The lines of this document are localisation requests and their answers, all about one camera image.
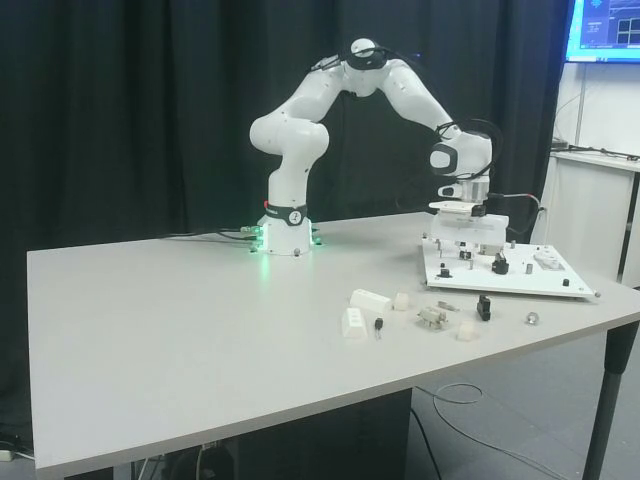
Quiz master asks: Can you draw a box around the black curtain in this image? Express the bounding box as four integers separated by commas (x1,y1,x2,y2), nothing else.
0,0,569,441

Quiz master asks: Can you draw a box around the white cabinet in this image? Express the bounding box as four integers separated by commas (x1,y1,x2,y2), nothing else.
542,148,640,290

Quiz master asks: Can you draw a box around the black base cable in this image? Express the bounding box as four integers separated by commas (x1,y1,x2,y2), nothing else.
167,225,261,242

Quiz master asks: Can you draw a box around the blue screen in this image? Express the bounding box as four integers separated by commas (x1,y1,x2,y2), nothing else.
564,0,640,64

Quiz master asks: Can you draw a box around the black looped wrist cable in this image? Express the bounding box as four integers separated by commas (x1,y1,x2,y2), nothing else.
433,117,504,182

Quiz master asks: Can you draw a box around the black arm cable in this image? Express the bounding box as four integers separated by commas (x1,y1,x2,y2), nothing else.
312,42,427,72

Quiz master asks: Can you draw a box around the long white peg holder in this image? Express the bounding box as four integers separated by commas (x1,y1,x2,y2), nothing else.
349,288,393,314
339,308,372,344

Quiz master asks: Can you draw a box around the dark table leg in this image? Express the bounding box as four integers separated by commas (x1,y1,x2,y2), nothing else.
587,319,630,480

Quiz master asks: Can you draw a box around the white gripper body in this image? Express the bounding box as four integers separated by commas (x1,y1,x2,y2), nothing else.
430,212,510,247

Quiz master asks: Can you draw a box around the beige metal connector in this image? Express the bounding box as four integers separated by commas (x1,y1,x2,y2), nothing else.
414,306,449,333

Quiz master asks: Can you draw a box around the grey floor cable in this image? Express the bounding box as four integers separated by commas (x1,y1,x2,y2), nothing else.
412,382,594,480

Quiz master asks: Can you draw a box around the white task board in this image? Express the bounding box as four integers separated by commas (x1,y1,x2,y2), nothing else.
418,230,601,301

